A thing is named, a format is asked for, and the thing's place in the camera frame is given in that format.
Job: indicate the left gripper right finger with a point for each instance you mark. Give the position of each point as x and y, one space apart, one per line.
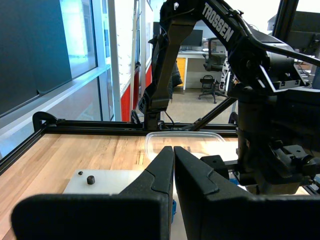
237 217

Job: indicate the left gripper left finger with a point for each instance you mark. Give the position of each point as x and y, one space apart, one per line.
100 217

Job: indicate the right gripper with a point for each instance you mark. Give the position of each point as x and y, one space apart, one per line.
275 170

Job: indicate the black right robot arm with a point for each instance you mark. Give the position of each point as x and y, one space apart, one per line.
217 27

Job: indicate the white mounting board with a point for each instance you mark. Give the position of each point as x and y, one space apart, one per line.
105 182

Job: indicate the black cap screw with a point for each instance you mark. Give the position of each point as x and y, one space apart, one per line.
90 180

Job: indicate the clear plastic tub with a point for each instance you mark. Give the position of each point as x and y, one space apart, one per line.
160 136

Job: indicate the black office chair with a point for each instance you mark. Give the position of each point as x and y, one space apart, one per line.
212 65

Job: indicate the yellow drawer cabinet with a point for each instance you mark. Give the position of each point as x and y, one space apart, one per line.
181 72

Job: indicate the white desk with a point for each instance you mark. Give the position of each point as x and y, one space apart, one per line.
192 53

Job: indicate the black computer monitor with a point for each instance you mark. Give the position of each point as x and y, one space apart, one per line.
192 38

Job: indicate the blue flanged socket mount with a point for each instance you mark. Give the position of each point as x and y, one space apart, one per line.
233 181

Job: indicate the blue two-lobed plug mount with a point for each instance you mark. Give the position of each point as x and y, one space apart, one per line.
174 212

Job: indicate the black table frame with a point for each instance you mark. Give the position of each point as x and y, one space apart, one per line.
100 125

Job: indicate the silver window frame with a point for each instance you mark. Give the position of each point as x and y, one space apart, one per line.
50 100

